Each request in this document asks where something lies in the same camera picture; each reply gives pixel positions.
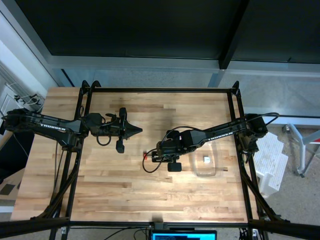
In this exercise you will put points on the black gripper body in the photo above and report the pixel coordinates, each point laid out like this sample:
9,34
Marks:
117,128
174,167

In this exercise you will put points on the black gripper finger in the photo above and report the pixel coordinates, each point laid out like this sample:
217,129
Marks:
132,128
132,132

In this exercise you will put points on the small white cube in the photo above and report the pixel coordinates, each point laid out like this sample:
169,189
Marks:
207,159

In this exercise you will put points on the clear plastic tub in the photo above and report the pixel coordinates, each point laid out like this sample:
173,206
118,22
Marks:
207,172

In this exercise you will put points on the blue laptop screen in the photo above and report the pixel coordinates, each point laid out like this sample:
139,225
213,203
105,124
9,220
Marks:
182,236

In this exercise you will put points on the white foam packing block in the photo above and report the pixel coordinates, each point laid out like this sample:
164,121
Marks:
270,162

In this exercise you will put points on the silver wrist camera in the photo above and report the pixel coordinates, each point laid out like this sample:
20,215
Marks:
169,150

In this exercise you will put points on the black curved frame bracket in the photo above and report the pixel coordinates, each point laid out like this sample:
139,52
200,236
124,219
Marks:
94,83
84,86
236,86

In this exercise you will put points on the black table-level camera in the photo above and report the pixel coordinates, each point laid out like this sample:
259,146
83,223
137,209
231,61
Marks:
158,225

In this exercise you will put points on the grey metal chair frame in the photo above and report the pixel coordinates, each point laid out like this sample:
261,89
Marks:
303,150

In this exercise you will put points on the black metal table frame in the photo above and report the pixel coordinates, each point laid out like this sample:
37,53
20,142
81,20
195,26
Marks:
30,226

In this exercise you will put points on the black wall post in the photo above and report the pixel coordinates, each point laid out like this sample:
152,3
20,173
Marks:
232,37

